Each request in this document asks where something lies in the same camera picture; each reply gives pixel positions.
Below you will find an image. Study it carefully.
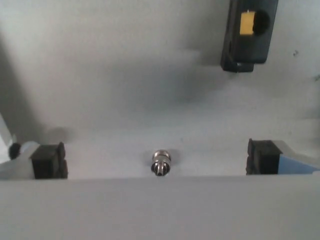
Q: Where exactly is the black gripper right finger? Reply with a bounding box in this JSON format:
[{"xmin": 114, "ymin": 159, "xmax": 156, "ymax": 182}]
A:
[{"xmin": 245, "ymin": 138, "xmax": 320, "ymax": 176}]

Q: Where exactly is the metal BNC plug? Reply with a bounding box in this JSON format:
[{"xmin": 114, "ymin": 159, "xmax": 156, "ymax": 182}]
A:
[{"xmin": 150, "ymin": 148, "xmax": 174, "ymax": 177}]

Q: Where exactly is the black block with yellow insert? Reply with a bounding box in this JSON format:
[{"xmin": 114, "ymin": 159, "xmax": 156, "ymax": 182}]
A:
[{"xmin": 219, "ymin": 0, "xmax": 280, "ymax": 74}]

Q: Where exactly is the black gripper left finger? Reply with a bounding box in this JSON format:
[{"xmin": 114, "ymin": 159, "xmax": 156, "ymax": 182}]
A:
[{"xmin": 0, "ymin": 141, "xmax": 69, "ymax": 180}]

